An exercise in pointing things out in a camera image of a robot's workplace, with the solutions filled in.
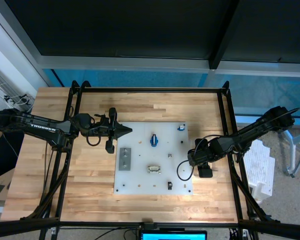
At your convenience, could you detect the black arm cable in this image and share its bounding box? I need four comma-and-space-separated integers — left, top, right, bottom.
86, 129, 102, 147
177, 159, 198, 181

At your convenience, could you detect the black wall column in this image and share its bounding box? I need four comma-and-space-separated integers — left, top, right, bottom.
209, 0, 241, 70

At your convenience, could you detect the blue laptop screen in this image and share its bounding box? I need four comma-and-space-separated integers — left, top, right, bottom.
139, 230, 208, 240

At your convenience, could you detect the black table level camera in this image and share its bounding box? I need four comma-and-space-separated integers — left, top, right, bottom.
139, 219, 158, 230

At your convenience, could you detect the white cable bundle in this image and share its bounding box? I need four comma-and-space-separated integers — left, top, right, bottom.
3, 93, 34, 106

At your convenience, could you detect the black metal frame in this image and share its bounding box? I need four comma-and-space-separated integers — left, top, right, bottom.
0, 79, 300, 240

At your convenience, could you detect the white task board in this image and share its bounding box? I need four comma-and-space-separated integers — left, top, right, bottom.
113, 121, 195, 195

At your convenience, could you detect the grey metal plate with pegs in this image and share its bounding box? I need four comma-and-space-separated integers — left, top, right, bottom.
118, 147, 132, 171

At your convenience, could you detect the beige connector socket housing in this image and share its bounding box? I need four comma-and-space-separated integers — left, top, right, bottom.
146, 164, 162, 175

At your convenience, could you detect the white foam block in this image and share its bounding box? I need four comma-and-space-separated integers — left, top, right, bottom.
242, 139, 276, 205

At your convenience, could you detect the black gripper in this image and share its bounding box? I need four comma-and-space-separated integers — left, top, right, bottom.
194, 138, 214, 179
92, 107, 133, 154

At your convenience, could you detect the grey metal stand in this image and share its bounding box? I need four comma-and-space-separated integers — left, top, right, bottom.
279, 124, 300, 179

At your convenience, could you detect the blue connector mount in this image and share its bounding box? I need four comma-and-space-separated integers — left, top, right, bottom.
148, 134, 159, 148

